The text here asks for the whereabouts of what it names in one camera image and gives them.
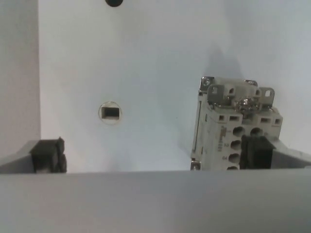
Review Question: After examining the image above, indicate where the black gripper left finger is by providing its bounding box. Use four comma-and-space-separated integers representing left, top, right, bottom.
0, 137, 68, 174

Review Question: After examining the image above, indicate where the grey waterproof plug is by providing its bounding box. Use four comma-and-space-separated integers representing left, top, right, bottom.
205, 82, 284, 171

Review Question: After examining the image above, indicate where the white task board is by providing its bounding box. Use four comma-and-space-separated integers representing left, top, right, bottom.
38, 0, 311, 173

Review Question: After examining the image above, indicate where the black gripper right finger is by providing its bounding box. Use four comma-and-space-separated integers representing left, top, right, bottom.
241, 135, 311, 171

